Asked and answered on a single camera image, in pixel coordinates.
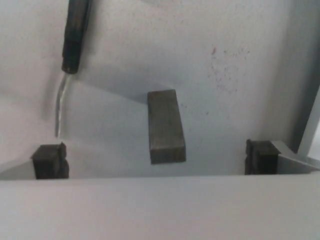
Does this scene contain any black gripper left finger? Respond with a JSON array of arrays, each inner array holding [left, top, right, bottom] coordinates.
[[0, 141, 70, 180]]

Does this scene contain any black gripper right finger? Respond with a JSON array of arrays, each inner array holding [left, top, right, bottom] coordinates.
[[245, 138, 320, 176]]

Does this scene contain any metal square peg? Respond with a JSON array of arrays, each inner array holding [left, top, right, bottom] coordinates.
[[146, 89, 187, 165]]

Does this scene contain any thin black rod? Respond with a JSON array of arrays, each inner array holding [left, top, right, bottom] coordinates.
[[54, 0, 90, 138]]

